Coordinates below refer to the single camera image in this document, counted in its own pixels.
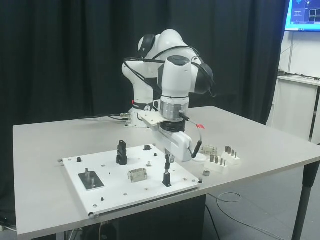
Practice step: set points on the thin black rod red tag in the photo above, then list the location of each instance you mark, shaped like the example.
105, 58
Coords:
197, 147

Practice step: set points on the white task board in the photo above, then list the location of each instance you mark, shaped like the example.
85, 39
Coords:
112, 191

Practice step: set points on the black D-SUB plug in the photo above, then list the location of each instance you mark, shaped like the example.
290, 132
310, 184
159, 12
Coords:
121, 156

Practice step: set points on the dark table leg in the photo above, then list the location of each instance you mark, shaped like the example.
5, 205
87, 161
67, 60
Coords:
303, 200

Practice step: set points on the small metal round peg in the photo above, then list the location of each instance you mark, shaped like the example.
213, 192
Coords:
221, 161

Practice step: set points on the blue screen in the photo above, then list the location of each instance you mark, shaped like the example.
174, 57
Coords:
303, 15

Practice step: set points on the small white camera box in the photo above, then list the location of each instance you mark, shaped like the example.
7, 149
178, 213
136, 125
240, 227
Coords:
156, 105

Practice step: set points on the large metal square peg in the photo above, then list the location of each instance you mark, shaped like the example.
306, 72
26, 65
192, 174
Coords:
227, 150

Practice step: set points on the flat white mounting plate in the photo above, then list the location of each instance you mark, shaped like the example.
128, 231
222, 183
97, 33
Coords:
150, 118

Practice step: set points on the white square peg holder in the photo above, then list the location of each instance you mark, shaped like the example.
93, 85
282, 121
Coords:
233, 160

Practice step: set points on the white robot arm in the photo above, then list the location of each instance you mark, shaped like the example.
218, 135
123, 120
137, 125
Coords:
175, 80

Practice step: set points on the metal hex nut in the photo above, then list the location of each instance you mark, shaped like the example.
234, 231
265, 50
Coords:
205, 172

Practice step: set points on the white round peg holder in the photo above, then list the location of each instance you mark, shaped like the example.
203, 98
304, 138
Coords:
216, 168

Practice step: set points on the large metal round peg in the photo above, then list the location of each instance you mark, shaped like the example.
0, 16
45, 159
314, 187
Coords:
212, 158

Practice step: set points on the white cabinet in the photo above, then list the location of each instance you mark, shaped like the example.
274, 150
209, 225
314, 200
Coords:
292, 107

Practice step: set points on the white large gear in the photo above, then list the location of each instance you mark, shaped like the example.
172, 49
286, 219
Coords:
201, 159

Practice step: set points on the medium metal round peg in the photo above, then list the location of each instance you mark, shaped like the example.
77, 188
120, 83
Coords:
217, 159

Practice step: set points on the black curtain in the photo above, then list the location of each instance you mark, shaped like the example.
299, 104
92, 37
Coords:
62, 50

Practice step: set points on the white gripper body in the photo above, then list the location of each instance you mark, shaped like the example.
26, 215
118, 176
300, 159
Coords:
178, 147

